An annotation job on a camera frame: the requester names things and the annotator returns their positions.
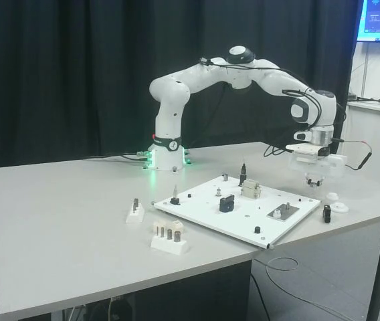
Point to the grey upright plug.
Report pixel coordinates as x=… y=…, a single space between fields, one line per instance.
x=175 y=197

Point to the thin metal round peg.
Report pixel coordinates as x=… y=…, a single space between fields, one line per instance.
x=157 y=230

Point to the black curtain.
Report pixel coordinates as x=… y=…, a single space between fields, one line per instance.
x=59 y=67

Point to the white cabinet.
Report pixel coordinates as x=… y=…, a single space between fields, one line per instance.
x=374 y=133

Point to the beige waterproof plug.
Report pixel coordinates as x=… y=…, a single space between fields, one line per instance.
x=250 y=189

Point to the medium metal round peg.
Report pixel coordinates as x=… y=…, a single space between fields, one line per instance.
x=163 y=232

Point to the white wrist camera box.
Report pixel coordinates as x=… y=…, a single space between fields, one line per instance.
x=302 y=135

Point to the white medium gear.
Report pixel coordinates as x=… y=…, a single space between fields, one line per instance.
x=332 y=196

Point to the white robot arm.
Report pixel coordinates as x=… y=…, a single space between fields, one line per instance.
x=170 y=110

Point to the large white peg holder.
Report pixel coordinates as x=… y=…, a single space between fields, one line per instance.
x=170 y=248

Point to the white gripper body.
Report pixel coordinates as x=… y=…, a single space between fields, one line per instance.
x=313 y=164

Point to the black upright plug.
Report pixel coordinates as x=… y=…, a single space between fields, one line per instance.
x=243 y=174

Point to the small white peg holder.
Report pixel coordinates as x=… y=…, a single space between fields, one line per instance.
x=134 y=217

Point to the tall metal square peg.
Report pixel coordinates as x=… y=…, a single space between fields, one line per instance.
x=136 y=203

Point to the white task board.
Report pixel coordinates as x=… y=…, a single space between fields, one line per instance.
x=210 y=214

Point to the white small gear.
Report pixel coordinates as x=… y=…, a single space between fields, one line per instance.
x=278 y=213

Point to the small cream block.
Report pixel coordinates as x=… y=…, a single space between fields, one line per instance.
x=176 y=224

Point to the white large gear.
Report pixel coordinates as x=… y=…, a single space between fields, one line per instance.
x=340 y=207

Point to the thick metal round peg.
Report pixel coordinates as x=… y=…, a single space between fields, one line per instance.
x=170 y=235

